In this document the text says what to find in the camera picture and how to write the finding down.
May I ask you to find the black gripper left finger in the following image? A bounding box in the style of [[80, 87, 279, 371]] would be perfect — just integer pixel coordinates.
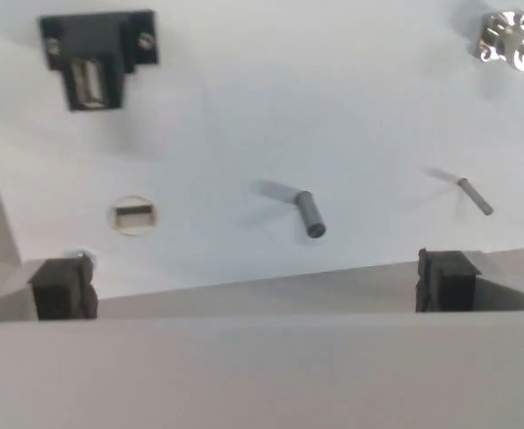
[[0, 255, 101, 322]]

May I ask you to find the thin metal round peg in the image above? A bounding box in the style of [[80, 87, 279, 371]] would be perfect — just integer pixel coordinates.
[[455, 177, 495, 217]]

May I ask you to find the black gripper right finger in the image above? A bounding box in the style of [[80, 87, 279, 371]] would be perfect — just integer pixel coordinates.
[[416, 247, 524, 314]]

